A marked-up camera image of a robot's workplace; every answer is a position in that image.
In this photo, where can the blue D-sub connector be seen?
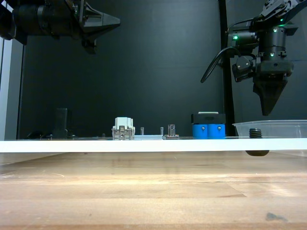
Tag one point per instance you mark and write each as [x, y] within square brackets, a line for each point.
[208, 130]

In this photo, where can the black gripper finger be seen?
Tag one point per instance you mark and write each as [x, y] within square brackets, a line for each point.
[256, 88]
[271, 95]
[110, 21]
[98, 31]

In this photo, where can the white plastic board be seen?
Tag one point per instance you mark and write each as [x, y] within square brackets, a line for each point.
[120, 145]

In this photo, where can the black round foot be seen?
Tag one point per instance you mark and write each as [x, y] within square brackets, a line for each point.
[257, 153]

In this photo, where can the small black clamp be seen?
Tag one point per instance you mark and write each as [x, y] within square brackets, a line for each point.
[62, 124]

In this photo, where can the small steel screw post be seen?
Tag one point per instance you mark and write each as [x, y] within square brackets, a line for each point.
[161, 130]
[142, 130]

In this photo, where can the small silver bracket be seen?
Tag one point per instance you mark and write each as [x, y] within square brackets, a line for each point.
[171, 131]

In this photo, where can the clear plastic tub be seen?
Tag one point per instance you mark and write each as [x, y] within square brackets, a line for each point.
[283, 130]

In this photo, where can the black threaded M12 stud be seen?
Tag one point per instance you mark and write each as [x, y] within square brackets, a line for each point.
[255, 133]

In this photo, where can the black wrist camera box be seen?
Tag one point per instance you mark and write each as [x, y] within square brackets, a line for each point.
[242, 68]

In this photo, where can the grey connector housing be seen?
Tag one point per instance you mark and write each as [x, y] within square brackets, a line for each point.
[122, 129]

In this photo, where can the black wall post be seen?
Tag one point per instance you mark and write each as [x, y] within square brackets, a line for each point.
[226, 95]

